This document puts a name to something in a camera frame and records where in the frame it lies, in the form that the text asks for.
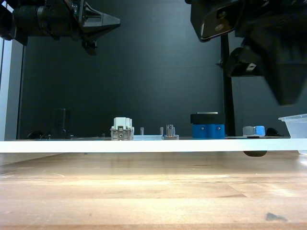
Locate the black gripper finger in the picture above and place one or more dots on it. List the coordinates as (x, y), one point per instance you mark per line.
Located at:
(285, 72)
(96, 33)
(96, 16)

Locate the silver M12 hex bolt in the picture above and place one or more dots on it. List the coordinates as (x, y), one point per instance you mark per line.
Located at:
(253, 131)

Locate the clear plastic tub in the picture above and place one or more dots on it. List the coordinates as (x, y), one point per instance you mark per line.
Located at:
(296, 127)

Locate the black table clamp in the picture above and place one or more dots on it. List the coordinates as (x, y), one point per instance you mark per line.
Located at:
(272, 132)
(35, 134)

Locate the black silver D-sub connector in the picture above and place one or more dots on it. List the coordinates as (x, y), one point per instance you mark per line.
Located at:
(207, 118)

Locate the grey connector housing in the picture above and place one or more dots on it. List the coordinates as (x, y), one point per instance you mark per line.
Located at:
(121, 130)

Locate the white board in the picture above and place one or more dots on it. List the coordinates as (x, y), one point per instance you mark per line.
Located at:
(120, 146)

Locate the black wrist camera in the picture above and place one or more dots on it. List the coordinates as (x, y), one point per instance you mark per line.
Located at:
(216, 24)

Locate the black wall column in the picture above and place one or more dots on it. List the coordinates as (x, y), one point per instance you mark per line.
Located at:
(229, 107)

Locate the blue connector mount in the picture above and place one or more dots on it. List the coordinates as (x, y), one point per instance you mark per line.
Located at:
(208, 131)

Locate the small steel post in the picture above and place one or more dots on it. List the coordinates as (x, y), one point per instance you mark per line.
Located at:
(161, 131)
(142, 131)

